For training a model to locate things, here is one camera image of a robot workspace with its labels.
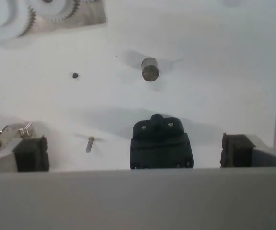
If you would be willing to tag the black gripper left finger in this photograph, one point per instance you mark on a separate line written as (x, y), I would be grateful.
(31, 154)

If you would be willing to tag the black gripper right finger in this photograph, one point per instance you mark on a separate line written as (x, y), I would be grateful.
(233, 151)

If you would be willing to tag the black D-SUB plug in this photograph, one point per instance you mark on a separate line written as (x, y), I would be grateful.
(161, 146)

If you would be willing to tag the small metal square peg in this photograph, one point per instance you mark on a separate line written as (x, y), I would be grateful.
(89, 144)

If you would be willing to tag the white task board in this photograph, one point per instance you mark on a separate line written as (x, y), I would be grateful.
(133, 95)

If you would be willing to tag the metal round peg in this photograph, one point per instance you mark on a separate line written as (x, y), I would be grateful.
(150, 69)

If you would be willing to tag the white large gear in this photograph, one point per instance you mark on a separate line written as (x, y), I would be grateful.
(4, 19)

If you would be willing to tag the white medium gear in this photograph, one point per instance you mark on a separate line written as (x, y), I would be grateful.
(56, 10)

